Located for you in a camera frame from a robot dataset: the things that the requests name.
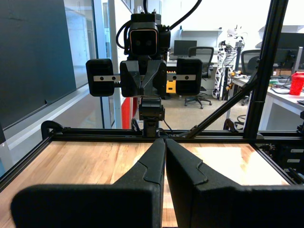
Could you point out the red panel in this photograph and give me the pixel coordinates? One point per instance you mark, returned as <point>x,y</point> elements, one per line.
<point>126,111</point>

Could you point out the black computer monitor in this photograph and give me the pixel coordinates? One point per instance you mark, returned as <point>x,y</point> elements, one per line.
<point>287,47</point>
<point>185,47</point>

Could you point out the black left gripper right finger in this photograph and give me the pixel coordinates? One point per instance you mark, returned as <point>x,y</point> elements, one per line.
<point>237,206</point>

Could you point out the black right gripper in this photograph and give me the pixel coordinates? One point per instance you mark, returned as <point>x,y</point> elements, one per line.
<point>99,69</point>

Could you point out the grey mesh office chair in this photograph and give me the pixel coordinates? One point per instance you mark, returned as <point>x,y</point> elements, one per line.
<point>249,61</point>

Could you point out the white lattice robot figure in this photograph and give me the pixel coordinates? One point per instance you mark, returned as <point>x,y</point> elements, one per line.
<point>219,71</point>

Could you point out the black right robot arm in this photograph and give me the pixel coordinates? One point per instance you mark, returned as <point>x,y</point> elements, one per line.
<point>152,111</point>

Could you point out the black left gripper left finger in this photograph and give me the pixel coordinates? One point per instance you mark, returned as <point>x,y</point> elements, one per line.
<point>95,204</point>

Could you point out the black office chair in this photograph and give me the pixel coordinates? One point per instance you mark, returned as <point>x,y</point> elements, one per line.
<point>209,64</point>

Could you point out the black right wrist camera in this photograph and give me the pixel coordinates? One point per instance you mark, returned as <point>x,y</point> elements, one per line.
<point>143,35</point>

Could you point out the black controller box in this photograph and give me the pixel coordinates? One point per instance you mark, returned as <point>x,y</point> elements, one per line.
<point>280,154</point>

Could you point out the white office desk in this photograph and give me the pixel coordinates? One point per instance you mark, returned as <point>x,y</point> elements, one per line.
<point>280,99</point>

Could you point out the red plastic cup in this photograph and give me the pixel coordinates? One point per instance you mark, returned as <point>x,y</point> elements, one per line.
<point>297,83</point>

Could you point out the black aluminium table frame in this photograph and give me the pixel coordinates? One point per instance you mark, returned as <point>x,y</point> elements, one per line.
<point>95,131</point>

